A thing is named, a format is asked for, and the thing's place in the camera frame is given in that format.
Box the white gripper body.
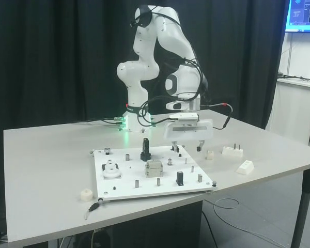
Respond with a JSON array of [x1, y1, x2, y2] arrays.
[[163, 119, 214, 142]]

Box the white peg holder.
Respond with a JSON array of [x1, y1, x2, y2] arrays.
[[221, 146, 243, 157]]

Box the black D-SUB plug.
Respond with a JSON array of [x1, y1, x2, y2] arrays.
[[139, 137, 152, 161]]

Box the grey waterproof plug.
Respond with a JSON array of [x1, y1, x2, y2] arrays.
[[144, 160, 163, 179]]

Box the black USB plug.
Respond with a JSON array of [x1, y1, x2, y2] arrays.
[[175, 170, 185, 187]]

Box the white holder with three holes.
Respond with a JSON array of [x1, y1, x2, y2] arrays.
[[235, 160, 255, 176]]

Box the white task board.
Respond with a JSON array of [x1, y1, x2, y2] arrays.
[[89, 144, 218, 204]]

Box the white large gear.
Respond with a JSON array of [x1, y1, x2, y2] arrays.
[[103, 166, 121, 179]]

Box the white cabinet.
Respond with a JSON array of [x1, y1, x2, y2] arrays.
[[267, 76, 310, 150]]

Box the black table leg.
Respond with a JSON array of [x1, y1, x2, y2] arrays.
[[291, 167, 310, 248]]

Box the black curtains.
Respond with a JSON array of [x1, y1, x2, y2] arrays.
[[0, 0, 288, 232]]

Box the blue screen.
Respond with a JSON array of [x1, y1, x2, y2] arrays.
[[285, 0, 310, 34]]

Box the thin black rod with wire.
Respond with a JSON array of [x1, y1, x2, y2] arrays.
[[200, 102, 235, 130]]

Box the black looped gripper cable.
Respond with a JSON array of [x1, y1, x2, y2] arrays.
[[137, 96, 177, 128]]

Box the grey cable on floor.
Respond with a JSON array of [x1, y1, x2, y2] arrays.
[[208, 197, 252, 248]]

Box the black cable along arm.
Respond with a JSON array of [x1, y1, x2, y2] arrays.
[[130, 6, 210, 104]]

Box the black cables at arm foot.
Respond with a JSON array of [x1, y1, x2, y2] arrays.
[[74, 116, 125, 125]]

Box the black plug with clear cable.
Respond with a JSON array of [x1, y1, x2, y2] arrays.
[[83, 202, 104, 221]]

